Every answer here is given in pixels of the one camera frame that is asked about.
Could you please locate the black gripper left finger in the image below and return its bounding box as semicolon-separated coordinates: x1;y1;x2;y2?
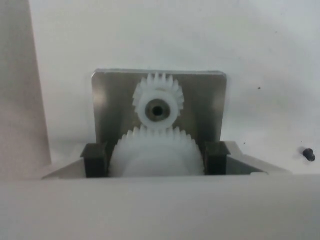
41;142;111;180

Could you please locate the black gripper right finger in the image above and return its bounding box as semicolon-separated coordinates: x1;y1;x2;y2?
202;140;288;176

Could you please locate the white medium gear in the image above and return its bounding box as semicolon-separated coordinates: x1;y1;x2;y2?
111;124;204;178

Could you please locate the white small gear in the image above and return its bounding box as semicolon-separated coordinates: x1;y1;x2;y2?
131;72;186;131

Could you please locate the small black screw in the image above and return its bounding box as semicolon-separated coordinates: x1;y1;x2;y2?
300;147;317;164

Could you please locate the white task board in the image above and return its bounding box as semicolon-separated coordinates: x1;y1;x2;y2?
29;0;320;180

